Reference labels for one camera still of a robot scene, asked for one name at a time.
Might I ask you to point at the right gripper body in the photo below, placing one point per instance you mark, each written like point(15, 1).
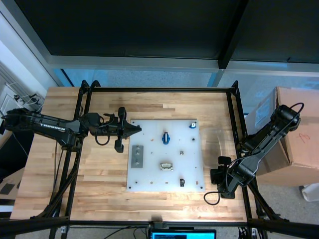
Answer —
point(225, 184)

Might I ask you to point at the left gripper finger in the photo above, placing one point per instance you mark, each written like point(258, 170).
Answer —
point(130, 132)
point(130, 125)

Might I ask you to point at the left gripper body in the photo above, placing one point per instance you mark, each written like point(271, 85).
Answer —
point(121, 144)

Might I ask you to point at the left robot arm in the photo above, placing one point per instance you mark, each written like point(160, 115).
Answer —
point(49, 125)

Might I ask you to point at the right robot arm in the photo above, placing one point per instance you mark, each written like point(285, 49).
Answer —
point(269, 139)

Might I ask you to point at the clear plastic container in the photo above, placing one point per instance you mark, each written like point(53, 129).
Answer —
point(211, 149)

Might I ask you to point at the beige many-pin connector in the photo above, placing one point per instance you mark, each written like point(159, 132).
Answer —
point(167, 167)

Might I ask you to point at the grey metal plate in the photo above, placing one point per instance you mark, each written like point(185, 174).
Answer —
point(133, 159)

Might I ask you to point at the large blue socket block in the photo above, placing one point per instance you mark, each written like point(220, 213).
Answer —
point(165, 138)

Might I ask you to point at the black block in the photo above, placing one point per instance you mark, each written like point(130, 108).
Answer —
point(182, 182)

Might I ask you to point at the white task board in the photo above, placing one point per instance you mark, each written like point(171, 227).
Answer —
point(154, 179)

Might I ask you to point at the small blue socket block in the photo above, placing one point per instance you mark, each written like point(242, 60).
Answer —
point(192, 125)

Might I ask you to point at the blue screen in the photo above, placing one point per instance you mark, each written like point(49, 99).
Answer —
point(182, 234)

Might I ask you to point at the cardboard box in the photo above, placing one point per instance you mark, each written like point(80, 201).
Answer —
point(299, 149)

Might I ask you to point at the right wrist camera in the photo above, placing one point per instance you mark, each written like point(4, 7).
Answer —
point(224, 161)

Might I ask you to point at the black frame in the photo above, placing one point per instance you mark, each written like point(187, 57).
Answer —
point(159, 89)

